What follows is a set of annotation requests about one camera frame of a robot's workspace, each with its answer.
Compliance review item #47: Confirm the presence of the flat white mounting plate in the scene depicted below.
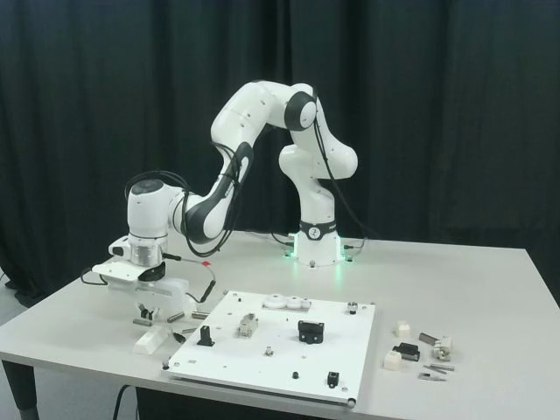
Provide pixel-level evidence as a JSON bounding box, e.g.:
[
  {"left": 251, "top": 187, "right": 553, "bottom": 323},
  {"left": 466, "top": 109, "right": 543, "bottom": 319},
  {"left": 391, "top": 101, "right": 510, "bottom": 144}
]
[{"left": 91, "top": 259, "right": 165, "bottom": 286}]

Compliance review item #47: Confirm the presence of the black camera cable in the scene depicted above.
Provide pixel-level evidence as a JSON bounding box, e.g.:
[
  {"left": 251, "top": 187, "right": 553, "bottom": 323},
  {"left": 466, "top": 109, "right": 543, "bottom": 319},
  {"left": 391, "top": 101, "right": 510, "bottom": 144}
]
[{"left": 80, "top": 269, "right": 110, "bottom": 289}]

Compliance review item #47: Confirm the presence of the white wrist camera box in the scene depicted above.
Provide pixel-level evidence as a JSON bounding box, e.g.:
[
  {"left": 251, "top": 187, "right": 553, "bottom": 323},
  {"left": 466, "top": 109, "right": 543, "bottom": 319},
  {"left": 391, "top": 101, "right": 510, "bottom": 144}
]
[{"left": 108, "top": 237, "right": 133, "bottom": 258}]

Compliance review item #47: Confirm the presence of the black curtain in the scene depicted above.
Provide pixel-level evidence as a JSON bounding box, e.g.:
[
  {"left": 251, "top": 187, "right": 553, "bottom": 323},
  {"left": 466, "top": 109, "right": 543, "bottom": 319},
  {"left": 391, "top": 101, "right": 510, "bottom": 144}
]
[{"left": 0, "top": 0, "right": 560, "bottom": 292}]

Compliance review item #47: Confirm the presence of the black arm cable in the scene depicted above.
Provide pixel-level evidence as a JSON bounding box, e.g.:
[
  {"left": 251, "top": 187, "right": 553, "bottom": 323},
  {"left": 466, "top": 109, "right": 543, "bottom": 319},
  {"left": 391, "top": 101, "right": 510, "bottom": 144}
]
[
  {"left": 309, "top": 85, "right": 367, "bottom": 251},
  {"left": 182, "top": 142, "right": 249, "bottom": 260}
]

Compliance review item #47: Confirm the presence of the metal and white plug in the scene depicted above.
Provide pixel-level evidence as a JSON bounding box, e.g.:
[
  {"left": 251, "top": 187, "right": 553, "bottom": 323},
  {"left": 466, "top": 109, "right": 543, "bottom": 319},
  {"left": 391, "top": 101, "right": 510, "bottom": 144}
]
[{"left": 431, "top": 335, "right": 454, "bottom": 361}]

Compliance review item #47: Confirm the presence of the black floor cable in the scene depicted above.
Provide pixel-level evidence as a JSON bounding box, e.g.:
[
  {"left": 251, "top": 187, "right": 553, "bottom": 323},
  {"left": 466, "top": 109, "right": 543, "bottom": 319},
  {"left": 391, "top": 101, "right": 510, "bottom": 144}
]
[{"left": 113, "top": 383, "right": 142, "bottom": 420}]

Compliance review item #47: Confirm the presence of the black plug with cable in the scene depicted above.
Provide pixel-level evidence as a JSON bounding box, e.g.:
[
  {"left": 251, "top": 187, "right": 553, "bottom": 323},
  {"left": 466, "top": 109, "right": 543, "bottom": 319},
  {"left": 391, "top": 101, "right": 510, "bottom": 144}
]
[{"left": 392, "top": 342, "right": 422, "bottom": 364}]

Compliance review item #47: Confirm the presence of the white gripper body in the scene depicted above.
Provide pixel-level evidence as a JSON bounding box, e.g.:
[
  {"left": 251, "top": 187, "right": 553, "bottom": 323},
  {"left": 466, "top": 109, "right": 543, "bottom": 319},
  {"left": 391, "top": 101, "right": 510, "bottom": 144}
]
[{"left": 131, "top": 276, "right": 193, "bottom": 308}]

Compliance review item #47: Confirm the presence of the white task board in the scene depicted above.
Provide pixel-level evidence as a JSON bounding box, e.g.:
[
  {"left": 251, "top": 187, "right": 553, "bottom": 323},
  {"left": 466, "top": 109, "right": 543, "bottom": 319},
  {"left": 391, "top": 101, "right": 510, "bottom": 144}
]
[{"left": 162, "top": 289, "right": 377, "bottom": 410}]

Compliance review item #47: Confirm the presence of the long white peg holder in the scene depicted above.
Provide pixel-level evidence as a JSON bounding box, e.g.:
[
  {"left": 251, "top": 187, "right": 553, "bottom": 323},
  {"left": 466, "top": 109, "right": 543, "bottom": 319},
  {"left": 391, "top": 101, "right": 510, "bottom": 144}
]
[{"left": 132, "top": 327, "right": 170, "bottom": 356}]

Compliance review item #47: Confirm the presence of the black rod on wire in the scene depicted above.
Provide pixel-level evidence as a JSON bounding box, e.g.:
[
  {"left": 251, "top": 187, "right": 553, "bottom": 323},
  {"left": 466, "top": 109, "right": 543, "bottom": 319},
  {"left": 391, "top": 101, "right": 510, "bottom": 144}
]
[{"left": 162, "top": 253, "right": 219, "bottom": 304}]

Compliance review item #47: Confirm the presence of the dark table leg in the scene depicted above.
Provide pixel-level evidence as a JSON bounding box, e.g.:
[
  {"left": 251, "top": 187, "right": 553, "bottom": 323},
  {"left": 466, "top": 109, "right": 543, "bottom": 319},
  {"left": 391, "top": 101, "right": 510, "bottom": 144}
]
[{"left": 1, "top": 360, "right": 37, "bottom": 420}]

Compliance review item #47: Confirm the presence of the silver sensor ring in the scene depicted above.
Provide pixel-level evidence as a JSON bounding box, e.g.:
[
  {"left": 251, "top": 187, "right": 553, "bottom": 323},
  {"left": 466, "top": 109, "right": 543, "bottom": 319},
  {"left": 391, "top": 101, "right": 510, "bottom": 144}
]
[{"left": 129, "top": 243, "right": 160, "bottom": 267}]

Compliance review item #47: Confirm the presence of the black D-SUB plug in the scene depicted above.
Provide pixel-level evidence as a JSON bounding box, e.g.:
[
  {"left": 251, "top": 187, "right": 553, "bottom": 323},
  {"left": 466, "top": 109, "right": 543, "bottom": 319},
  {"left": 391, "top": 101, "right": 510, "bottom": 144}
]
[{"left": 297, "top": 320, "right": 326, "bottom": 346}]

